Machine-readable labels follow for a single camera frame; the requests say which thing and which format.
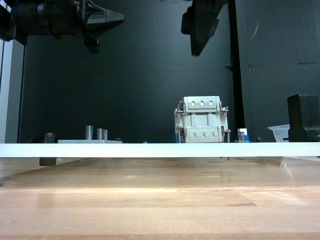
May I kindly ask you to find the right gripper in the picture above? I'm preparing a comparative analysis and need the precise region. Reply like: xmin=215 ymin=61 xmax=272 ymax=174
xmin=180 ymin=0 xmax=227 ymax=57

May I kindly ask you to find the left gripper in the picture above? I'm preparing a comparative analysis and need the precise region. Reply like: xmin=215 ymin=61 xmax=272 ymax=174
xmin=72 ymin=0 xmax=125 ymax=54

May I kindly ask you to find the white task board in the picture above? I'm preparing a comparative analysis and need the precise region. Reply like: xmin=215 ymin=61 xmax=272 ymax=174
xmin=0 ymin=142 xmax=320 ymax=159

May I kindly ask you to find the beige many-pin connector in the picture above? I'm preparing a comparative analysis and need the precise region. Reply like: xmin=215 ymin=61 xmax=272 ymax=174
xmin=173 ymin=96 xmax=230 ymax=144

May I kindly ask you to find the beige connector top half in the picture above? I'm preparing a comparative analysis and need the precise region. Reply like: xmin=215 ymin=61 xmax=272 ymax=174
xmin=181 ymin=96 xmax=224 ymax=115

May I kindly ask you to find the blue socket block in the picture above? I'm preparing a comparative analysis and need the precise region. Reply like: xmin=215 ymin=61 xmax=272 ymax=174
xmin=235 ymin=128 xmax=250 ymax=144

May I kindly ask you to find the clear plastic container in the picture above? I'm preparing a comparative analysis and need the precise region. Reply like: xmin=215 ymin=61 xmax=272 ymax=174
xmin=267 ymin=123 xmax=291 ymax=144

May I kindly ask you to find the black block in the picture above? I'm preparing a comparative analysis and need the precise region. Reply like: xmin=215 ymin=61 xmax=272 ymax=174
xmin=286 ymin=93 xmax=320 ymax=143

